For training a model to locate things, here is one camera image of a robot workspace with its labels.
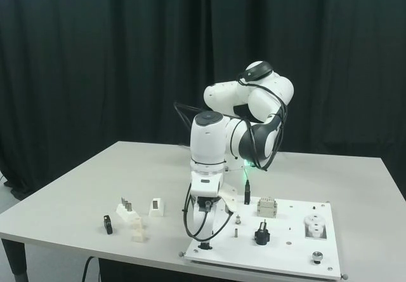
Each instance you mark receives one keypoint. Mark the beige rectangular connector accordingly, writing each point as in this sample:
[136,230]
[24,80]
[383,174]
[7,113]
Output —
[265,207]

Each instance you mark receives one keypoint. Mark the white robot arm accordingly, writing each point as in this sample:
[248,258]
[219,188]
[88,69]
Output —
[207,142]

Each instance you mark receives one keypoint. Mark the large metal round peg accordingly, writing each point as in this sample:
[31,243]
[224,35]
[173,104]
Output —
[129,206]

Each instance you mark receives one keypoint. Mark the metal BNC plug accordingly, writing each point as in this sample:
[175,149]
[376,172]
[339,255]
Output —
[237,220]

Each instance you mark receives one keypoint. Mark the black table leg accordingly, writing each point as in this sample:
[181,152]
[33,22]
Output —
[14,259]

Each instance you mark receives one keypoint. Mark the black waterproof plug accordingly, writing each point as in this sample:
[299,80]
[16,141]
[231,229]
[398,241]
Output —
[261,235]

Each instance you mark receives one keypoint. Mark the white task board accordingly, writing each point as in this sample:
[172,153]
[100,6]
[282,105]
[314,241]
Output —
[279,253]

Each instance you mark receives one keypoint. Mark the white large gear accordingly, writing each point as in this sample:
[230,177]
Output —
[312,221]

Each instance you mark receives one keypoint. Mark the black D-SUB plug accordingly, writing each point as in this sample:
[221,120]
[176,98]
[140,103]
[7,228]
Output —
[108,225]

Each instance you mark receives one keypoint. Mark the black curtain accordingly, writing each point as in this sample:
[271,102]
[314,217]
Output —
[95,40]

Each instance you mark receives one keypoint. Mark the large black box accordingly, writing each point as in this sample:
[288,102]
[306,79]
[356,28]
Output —
[142,271]

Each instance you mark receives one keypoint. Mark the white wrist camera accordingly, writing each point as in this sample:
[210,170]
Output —
[206,186]

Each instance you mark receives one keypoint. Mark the white square peg holder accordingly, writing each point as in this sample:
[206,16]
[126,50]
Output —
[156,211]

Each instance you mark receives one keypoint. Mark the metal knurled bolt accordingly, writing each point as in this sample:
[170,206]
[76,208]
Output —
[317,256]

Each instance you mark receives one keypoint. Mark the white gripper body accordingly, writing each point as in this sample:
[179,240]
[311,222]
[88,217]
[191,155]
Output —
[212,224]

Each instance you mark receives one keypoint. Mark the metal square peg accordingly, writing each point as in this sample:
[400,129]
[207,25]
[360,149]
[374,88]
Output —
[155,204]

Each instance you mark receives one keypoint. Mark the white round peg holder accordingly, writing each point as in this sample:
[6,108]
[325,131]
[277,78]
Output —
[122,213]

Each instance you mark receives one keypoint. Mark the black USB plug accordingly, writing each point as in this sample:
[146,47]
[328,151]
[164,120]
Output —
[247,194]

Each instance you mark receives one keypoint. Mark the white medium gear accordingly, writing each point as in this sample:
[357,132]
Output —
[317,231]

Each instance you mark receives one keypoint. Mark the small cream plug holder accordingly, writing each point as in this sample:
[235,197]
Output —
[139,237]
[138,224]

